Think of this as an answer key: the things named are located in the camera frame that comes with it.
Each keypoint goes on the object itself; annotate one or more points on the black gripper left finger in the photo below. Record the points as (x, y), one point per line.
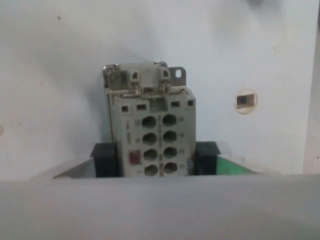
(103, 160)

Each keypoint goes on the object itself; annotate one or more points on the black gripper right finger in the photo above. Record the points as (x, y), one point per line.
(207, 160)

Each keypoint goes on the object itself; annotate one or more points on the grey waterproof plug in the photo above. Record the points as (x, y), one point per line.
(152, 130)

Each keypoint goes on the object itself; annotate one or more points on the white task board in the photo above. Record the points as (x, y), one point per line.
(50, 75)

